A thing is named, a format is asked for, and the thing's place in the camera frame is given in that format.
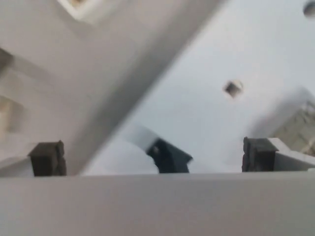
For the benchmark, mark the small white holder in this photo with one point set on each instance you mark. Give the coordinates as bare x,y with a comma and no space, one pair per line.
11,108

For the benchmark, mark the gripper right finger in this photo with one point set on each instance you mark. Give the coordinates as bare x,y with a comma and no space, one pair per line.
258,157

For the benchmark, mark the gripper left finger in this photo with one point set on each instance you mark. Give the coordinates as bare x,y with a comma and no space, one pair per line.
48,159

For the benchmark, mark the white task board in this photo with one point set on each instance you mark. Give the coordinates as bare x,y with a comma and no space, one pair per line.
197,73

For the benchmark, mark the white wedge holder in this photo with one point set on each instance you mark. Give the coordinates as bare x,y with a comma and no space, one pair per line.
81,11

